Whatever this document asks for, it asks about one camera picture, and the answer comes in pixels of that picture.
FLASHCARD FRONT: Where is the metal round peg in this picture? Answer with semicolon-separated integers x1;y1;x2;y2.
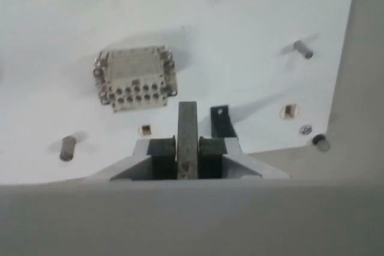
59;135;76;161
293;40;314;59

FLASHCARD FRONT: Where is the black upright connector block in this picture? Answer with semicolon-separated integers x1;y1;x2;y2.
209;104;238;139

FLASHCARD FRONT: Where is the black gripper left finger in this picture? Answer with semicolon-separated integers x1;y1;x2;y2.
110;136;178;181

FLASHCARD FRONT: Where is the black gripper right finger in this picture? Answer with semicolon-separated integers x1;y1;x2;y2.
198;135;289;180

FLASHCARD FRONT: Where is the beige multi-pin connector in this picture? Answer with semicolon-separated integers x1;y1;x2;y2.
92;44;178;114

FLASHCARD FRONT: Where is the white task board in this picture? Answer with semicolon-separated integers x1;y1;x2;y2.
0;0;358;185

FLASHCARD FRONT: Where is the metal square peg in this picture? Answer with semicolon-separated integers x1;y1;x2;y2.
176;101;199;180

